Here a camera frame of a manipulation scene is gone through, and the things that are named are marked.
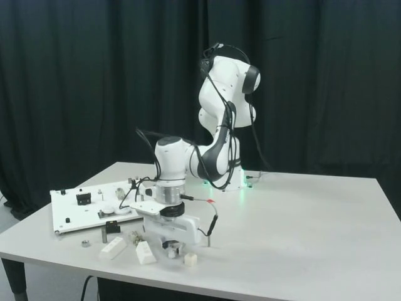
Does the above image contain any small white cube holder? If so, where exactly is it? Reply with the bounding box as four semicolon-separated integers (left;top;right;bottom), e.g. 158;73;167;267
183;252;199;268

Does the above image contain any white task board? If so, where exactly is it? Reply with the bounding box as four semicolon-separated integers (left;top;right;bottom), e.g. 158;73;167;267
49;179;167;235

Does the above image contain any black table leg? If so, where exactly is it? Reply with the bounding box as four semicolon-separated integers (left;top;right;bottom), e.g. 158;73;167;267
0;257;26;301

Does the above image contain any small white wrist camera box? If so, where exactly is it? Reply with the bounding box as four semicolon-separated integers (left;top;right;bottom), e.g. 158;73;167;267
138;183;157;199

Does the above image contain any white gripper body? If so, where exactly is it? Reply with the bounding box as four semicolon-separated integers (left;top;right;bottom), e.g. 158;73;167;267
143;213;203;246

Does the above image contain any black cable under table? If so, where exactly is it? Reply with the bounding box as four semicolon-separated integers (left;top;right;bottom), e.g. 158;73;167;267
81;275;99;301

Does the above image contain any black plug block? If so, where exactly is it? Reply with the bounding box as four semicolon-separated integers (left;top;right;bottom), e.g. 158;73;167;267
105;220;122;236

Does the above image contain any black curtain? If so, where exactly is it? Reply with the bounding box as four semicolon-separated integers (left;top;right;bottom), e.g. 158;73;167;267
0;0;401;251

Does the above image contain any long white peg holder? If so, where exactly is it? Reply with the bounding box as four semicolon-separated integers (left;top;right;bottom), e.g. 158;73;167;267
100;236;128;260
135;240;157;266

